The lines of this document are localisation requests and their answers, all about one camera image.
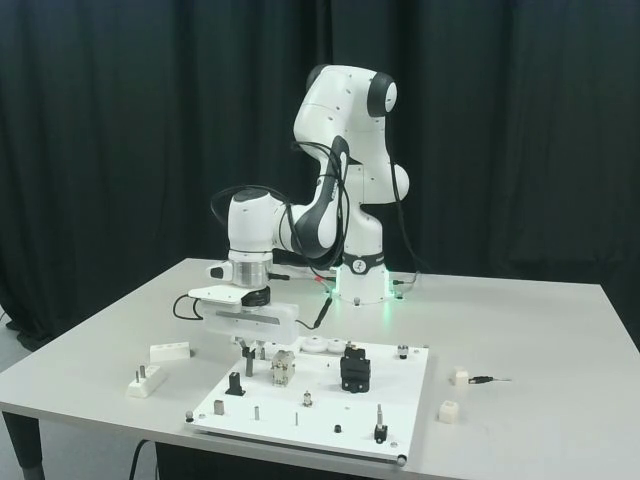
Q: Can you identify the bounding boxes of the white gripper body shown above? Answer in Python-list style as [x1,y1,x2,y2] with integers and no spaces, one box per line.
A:
[201,302,301,347]

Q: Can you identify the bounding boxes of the white round peg holder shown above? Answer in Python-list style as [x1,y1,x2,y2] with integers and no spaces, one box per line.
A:
[148,341,193,363]

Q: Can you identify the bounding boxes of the white square peg holder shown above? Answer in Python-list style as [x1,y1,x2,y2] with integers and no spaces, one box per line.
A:
[124,363,166,400]

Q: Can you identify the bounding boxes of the beige latched connector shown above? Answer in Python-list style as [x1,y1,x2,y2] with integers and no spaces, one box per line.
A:
[269,349,296,389]

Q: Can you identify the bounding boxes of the flat white mounting plate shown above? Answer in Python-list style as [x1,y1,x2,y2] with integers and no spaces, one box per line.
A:
[188,285,244,305]

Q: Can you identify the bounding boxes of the thin black rod red tag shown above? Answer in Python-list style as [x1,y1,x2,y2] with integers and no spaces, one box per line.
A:
[269,271,337,331]

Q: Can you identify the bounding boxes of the black D-SUB plug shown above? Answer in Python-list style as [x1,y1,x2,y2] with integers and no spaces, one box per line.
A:
[339,341,374,396]

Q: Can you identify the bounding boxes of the black box under table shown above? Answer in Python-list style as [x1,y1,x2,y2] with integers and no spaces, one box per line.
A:
[155,442,396,480]

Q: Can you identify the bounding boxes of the white task board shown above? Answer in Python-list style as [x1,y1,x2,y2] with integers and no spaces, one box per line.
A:
[184,329,431,469]

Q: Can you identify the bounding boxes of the dark table leg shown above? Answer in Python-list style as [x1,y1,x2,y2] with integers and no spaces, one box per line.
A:
[1,410,42,480]

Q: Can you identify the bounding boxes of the black curtains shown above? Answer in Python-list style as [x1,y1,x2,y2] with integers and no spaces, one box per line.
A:
[0,0,640,334]

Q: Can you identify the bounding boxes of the silver flange ring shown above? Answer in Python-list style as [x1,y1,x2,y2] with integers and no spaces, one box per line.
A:
[228,258,271,289]

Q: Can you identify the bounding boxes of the black camera cable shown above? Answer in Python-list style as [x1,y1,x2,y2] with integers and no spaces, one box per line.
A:
[172,293,206,322]

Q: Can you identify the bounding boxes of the black cable under table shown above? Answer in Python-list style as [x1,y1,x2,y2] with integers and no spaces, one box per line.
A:
[130,438,157,480]

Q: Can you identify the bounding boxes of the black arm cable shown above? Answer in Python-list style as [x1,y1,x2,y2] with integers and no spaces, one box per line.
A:
[209,139,352,274]
[388,159,422,289]

